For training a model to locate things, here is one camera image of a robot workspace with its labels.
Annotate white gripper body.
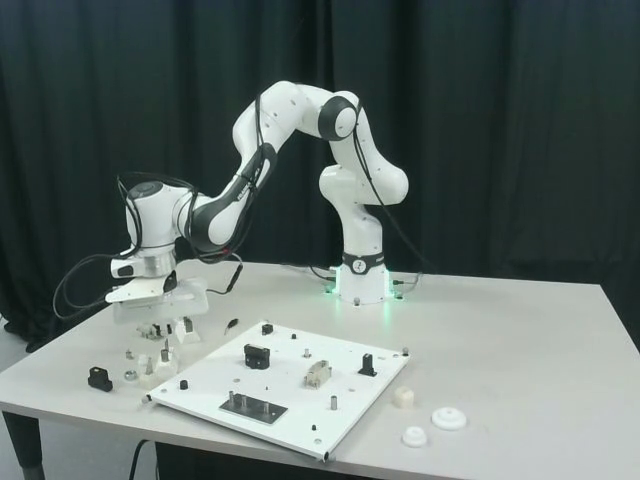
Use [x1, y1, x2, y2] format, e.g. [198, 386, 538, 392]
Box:
[112, 280, 210, 324]

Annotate white peg holder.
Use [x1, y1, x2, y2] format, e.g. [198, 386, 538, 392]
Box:
[173, 316, 202, 347]
[136, 354, 157, 389]
[155, 349, 180, 375]

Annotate black D-SUB plug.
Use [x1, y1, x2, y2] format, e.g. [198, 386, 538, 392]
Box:
[87, 367, 114, 394]

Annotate white task board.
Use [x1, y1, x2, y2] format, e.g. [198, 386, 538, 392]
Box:
[143, 319, 414, 462]

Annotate black table leg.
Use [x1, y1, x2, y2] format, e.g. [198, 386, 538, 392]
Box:
[0, 410, 42, 480]

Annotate black curtains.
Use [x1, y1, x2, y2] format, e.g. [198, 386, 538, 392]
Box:
[0, 0, 640, 354]

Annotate white small gear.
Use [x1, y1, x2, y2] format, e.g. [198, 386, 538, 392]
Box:
[392, 386, 418, 411]

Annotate white large gear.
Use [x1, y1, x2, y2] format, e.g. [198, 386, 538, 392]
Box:
[431, 407, 468, 431]

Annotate thin black rod on wire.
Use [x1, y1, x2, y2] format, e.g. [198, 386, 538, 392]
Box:
[206, 261, 245, 297]

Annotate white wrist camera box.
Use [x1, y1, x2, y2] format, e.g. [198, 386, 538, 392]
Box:
[109, 256, 140, 280]

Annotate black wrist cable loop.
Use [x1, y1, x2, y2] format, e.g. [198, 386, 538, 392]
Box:
[53, 243, 139, 321]

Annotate black cable under table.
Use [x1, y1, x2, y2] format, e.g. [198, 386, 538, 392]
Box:
[130, 438, 157, 480]

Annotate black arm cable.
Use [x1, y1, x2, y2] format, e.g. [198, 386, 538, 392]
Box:
[116, 92, 426, 281]

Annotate black foot cable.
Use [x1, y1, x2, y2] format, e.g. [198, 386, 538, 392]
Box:
[389, 272, 427, 296]

